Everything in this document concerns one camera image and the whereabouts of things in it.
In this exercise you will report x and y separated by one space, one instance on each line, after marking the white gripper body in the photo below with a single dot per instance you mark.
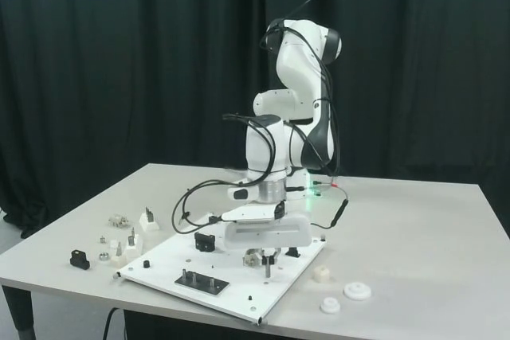
267 232

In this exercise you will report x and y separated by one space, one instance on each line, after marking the metal round peg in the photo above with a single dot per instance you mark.
267 270
130 237

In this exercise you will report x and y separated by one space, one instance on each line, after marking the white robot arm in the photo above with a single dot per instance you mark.
291 57

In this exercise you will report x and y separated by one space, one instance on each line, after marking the white peg holder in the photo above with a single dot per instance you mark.
132 250
118 261
150 226

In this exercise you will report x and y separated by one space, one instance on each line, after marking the metal square peg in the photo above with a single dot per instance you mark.
120 249

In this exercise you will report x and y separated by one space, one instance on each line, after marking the flat white mounting plate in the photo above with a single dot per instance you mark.
247 214

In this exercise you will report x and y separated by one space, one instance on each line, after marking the white cube holder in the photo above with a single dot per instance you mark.
321 274

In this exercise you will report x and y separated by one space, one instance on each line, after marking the white task board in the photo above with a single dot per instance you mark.
191 264

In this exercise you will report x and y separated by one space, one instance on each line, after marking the white medium gear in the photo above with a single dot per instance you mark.
330 305

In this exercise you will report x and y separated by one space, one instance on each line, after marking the thin black rod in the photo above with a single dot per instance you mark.
341 212

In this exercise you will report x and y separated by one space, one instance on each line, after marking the small dark plug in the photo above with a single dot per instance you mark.
184 218

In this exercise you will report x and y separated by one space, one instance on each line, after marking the white large gear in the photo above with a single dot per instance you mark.
358 291

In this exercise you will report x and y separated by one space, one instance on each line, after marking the metal BNC plug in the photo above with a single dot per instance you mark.
104 256

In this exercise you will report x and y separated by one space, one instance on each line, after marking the small metal bolt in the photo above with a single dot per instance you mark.
103 240

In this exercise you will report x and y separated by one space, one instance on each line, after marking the black D-SUB plug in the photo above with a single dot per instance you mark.
79 259

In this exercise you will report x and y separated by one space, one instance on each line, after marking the dark table leg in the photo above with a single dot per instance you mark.
16 312

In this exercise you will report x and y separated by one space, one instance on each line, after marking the black curtain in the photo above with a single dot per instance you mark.
79 37

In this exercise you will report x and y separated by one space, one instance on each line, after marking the white camera box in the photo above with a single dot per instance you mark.
239 193

